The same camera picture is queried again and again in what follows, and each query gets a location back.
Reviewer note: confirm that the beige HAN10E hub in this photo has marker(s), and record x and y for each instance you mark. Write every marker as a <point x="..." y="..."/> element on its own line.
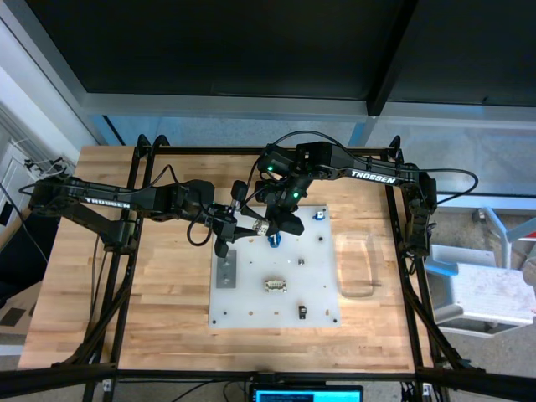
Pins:
<point x="275" y="286"/>

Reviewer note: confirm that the small black table camera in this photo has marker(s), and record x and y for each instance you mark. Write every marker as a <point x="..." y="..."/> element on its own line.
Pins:
<point x="264" y="374"/>

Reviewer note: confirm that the small blue white connector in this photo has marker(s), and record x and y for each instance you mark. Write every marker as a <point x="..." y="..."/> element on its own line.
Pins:
<point x="318" y="214"/>

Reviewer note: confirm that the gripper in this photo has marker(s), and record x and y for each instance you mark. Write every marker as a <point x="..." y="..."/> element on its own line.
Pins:
<point x="291" y="222"/>
<point x="221" y="248"/>

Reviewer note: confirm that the tan cardboard sheet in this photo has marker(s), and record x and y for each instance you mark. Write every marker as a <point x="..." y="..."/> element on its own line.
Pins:
<point x="23" y="297"/>

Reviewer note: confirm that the blue laptop screen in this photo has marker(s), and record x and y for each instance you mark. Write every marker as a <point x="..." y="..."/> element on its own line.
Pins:
<point x="305" y="395"/>

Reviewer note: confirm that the white step stool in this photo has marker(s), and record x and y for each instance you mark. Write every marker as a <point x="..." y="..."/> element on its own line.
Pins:
<point x="481" y="289"/>

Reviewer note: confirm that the black wall beam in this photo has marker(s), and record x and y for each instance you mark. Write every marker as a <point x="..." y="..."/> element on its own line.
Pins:
<point x="392" y="63"/>

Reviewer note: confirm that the white mounting board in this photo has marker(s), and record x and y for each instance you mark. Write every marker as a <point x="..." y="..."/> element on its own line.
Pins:
<point x="251" y="297"/>

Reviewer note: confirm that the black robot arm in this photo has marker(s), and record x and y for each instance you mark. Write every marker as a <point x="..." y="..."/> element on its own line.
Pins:
<point x="372" y="178"/>
<point x="104" y="200"/>

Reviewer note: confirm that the clear plastic tub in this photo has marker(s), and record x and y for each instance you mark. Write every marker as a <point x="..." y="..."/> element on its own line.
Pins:
<point x="356" y="268"/>

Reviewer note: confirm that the grey metal plate with pegs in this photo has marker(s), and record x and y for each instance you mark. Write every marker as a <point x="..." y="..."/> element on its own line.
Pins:
<point x="226" y="272"/>

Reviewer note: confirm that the black connector housing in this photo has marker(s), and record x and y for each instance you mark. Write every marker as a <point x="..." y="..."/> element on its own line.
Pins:
<point x="302" y="313"/>

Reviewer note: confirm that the blue round connector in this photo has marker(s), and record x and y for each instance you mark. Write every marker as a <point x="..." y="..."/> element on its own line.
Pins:
<point x="274" y="242"/>

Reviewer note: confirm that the black table frame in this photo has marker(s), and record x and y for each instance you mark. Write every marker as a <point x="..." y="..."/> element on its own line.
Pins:
<point x="209" y="151"/>

